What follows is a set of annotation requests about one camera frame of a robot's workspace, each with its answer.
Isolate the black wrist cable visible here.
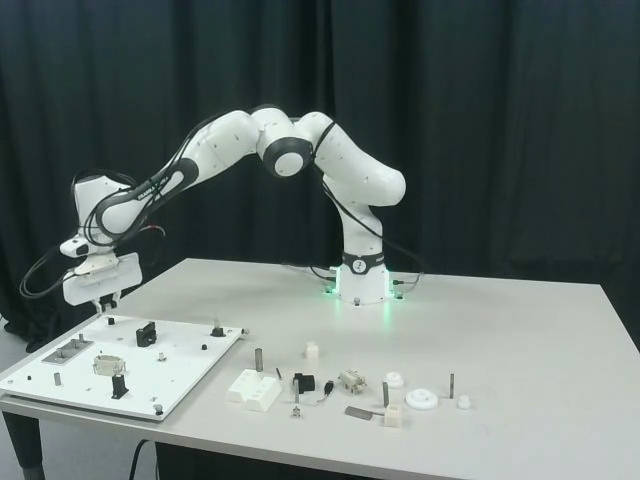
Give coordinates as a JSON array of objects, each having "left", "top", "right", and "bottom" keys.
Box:
[{"left": 18, "top": 242, "right": 76, "bottom": 327}]

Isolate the black floor cable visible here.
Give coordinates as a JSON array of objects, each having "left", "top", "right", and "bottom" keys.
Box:
[{"left": 130, "top": 438, "right": 162, "bottom": 480}]

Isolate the white large gear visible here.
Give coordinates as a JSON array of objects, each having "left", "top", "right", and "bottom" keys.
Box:
[{"left": 405, "top": 388, "right": 441, "bottom": 413}]

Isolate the grey table leg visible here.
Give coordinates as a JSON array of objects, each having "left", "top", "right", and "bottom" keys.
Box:
[{"left": 0, "top": 409, "right": 42, "bottom": 480}]

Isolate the small white camera box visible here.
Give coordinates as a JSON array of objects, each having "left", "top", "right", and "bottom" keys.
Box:
[{"left": 60, "top": 238, "right": 94, "bottom": 259}]

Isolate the beige waterproof plug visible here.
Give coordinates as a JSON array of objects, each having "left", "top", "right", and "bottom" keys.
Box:
[{"left": 338, "top": 369, "right": 369, "bottom": 396}]

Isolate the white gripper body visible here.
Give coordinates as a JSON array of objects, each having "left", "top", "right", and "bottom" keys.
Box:
[{"left": 62, "top": 252, "right": 143, "bottom": 305}]

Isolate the white stepped peg holder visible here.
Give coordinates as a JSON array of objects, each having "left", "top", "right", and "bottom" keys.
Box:
[{"left": 226, "top": 368, "right": 283, "bottom": 413}]

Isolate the black base cable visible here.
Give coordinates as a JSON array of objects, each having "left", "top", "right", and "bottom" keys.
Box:
[{"left": 392, "top": 272, "right": 426, "bottom": 302}]

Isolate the white task board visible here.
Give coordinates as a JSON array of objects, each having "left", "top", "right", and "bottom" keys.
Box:
[{"left": 0, "top": 313, "right": 250, "bottom": 425}]

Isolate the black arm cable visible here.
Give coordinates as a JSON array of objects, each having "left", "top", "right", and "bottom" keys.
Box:
[{"left": 82, "top": 119, "right": 396, "bottom": 261}]

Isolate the black curtain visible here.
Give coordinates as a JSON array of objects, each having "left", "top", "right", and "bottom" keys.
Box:
[{"left": 0, "top": 0, "right": 640, "bottom": 351}]

